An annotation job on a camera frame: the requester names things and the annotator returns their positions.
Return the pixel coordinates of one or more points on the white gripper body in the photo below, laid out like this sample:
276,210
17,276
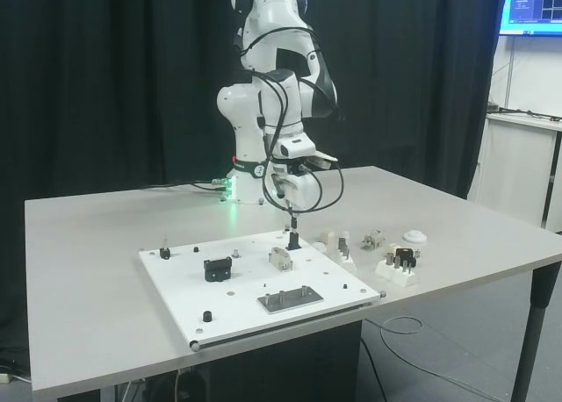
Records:
296,191

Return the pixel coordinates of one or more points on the black USB plug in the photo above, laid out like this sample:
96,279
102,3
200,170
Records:
293,223

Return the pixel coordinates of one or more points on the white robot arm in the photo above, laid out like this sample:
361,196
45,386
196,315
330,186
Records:
237,108

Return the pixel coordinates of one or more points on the beige cube holder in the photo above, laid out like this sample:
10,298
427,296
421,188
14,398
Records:
391,248
328,237

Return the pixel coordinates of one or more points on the white small gear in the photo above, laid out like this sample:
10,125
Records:
345,234

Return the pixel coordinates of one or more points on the large metal square peg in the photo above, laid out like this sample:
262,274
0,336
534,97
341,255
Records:
341,246

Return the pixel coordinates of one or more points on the medium metal square peg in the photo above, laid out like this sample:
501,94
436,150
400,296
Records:
347,250

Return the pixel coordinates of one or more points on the white square peg holder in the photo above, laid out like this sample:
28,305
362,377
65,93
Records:
344,263

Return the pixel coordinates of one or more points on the grey waterproof plug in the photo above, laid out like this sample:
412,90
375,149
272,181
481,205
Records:
371,239

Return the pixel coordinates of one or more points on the white task board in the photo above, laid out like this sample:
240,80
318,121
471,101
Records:
246,283

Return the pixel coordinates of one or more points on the large metal round peg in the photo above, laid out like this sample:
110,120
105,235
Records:
390,259

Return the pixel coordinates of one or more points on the black D-SUB plug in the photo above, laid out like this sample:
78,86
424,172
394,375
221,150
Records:
405,253

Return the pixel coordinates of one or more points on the white large gear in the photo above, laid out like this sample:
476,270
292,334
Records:
415,236

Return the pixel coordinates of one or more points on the white round peg holder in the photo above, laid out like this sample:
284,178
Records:
397,279

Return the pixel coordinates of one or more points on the metal BNC plug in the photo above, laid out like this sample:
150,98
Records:
418,255

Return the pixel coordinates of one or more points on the black curtain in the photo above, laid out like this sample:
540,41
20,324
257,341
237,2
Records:
110,90

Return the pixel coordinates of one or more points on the white cabinet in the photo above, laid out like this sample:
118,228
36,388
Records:
513,169

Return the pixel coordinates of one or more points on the black table leg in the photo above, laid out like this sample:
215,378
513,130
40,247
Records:
540,310

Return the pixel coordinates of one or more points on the blue screen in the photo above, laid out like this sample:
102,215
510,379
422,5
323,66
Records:
533,7

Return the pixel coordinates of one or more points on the white power strip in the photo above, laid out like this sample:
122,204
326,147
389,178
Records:
4,377

